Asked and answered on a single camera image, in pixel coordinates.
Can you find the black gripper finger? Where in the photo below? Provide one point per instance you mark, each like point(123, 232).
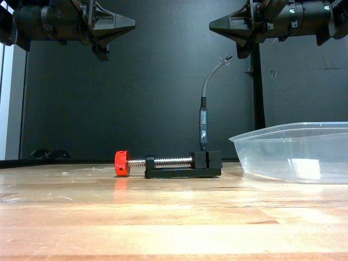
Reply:
point(239, 19)
point(108, 35)
point(119, 21)
point(239, 32)

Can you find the clear plastic tub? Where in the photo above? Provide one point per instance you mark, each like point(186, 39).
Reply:
point(272, 163)

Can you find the small white block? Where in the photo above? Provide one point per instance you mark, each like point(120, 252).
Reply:
point(304, 168)

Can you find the black clamp with orange knob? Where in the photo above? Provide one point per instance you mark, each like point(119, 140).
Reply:
point(176, 172)

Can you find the black vertical post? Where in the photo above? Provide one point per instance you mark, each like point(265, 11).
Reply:
point(258, 95)

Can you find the black aluminium frame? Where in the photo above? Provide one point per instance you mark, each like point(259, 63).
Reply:
point(54, 162)

